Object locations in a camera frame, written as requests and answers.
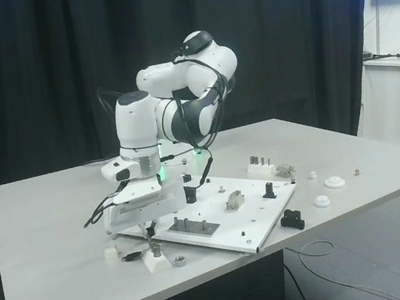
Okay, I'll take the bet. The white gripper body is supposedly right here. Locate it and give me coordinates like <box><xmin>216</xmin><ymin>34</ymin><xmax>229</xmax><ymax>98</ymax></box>
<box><xmin>100</xmin><ymin>180</ymin><xmax>191</xmax><ymax>240</ymax></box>

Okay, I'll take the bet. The white peg holder with holes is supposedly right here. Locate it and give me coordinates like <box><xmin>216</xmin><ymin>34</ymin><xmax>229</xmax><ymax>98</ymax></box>
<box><xmin>246</xmin><ymin>160</ymin><xmax>277</xmax><ymax>178</ymax></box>

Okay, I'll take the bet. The black USB plug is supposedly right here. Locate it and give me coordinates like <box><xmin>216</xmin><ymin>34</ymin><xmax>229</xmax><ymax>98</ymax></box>
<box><xmin>120</xmin><ymin>250</ymin><xmax>146</xmax><ymax>264</ymax></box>

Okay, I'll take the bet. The small white block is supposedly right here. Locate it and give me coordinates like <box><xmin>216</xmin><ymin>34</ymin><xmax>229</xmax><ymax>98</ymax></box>
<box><xmin>103</xmin><ymin>246</ymin><xmax>120</xmax><ymax>262</ymax></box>

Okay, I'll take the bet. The thin black rod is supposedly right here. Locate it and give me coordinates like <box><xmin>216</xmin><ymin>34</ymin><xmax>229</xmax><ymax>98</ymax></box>
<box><xmin>158</xmin><ymin>151</ymin><xmax>187</xmax><ymax>163</ymax></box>

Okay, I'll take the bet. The black box under table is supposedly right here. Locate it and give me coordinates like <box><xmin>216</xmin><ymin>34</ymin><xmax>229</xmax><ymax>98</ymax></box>
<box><xmin>75</xmin><ymin>248</ymin><xmax>291</xmax><ymax>300</ymax></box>

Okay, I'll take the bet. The white task board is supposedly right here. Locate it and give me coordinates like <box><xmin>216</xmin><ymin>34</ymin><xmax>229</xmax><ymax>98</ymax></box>
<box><xmin>110</xmin><ymin>164</ymin><xmax>306</xmax><ymax>273</ymax></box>

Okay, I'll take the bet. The white medium gear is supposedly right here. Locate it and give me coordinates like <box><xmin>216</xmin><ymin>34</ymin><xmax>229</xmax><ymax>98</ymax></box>
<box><xmin>311</xmin><ymin>194</ymin><xmax>331</xmax><ymax>210</ymax></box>

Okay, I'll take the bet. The black curtain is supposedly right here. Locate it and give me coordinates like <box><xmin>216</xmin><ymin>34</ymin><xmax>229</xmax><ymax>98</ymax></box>
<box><xmin>0</xmin><ymin>0</ymin><xmax>400</xmax><ymax>300</ymax></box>

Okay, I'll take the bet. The white large gear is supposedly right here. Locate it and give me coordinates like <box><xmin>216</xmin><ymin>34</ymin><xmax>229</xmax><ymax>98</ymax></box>
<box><xmin>323</xmin><ymin>174</ymin><xmax>348</xmax><ymax>191</ymax></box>

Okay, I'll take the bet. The white cabinet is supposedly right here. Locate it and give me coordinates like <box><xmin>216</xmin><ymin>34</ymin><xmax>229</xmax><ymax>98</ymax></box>
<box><xmin>345</xmin><ymin>52</ymin><xmax>400</xmax><ymax>165</ymax></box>

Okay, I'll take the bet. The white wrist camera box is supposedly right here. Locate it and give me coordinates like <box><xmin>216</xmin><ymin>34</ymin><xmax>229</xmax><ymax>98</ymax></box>
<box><xmin>99</xmin><ymin>159</ymin><xmax>133</xmax><ymax>185</ymax></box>

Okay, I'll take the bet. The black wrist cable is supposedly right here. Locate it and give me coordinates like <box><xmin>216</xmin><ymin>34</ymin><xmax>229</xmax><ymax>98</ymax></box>
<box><xmin>78</xmin><ymin>180</ymin><xmax>136</xmax><ymax>229</ymax></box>

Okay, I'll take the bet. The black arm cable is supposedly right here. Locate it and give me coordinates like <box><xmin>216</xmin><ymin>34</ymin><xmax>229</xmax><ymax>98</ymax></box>
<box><xmin>165</xmin><ymin>40</ymin><xmax>247</xmax><ymax>197</ymax></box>

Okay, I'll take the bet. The black cable loop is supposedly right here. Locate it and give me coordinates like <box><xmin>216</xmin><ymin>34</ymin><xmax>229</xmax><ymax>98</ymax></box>
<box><xmin>95</xmin><ymin>85</ymin><xmax>125</xmax><ymax>115</ymax></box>

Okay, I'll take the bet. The grey floor cable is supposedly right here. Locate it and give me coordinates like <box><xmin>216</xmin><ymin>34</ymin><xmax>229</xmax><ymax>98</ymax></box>
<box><xmin>296</xmin><ymin>238</ymin><xmax>343</xmax><ymax>300</ymax></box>

